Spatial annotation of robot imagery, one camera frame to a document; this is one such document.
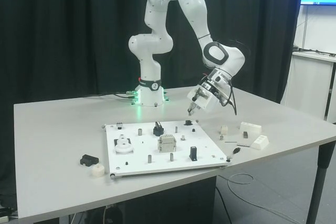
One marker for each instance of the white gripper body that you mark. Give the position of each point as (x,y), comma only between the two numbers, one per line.
(203,99)

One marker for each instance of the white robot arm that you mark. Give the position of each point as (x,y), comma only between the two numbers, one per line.
(153,51)

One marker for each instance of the metal square peg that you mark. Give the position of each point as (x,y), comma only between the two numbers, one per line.
(170,157)
(176,129)

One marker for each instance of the small white cube holder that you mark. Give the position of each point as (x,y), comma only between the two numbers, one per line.
(224,129)

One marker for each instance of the black D-SUB plug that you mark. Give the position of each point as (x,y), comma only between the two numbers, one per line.
(158,129)

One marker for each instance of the small metal bolt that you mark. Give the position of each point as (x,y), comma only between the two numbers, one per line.
(221,137)

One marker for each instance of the grey waterproof plug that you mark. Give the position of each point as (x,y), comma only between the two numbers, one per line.
(166,145)

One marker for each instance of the black USB plug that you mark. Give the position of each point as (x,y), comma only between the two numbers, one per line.
(193,153)

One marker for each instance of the white task board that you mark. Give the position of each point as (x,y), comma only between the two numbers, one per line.
(162,150)

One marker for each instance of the metal round peg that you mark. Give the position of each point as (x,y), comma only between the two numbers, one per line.
(140,131)
(149,159)

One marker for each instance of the dark square peg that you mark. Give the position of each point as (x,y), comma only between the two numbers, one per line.
(245,134)

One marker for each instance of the long white holder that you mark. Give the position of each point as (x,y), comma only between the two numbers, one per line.
(250,127)

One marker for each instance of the short metal peg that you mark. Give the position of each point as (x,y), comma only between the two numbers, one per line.
(243,144)

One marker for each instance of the white sloped holder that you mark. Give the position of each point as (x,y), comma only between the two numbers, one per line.
(260,142)

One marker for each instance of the metal BNC plug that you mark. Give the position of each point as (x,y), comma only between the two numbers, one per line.
(119,125)

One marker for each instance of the white large gear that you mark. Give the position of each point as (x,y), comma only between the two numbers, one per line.
(123,147)

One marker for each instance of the white cabinet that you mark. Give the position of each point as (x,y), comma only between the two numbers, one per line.
(309,87)

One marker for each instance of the white medium gear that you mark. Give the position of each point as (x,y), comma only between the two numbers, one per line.
(98,170)

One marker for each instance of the black block part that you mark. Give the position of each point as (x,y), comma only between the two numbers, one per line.
(88,160)

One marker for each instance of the black table leg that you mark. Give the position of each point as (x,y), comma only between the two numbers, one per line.
(319,182)

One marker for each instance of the black curtains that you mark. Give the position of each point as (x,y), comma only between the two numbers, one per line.
(65,37)

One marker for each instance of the white power strip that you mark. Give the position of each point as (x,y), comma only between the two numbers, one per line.
(6,214)

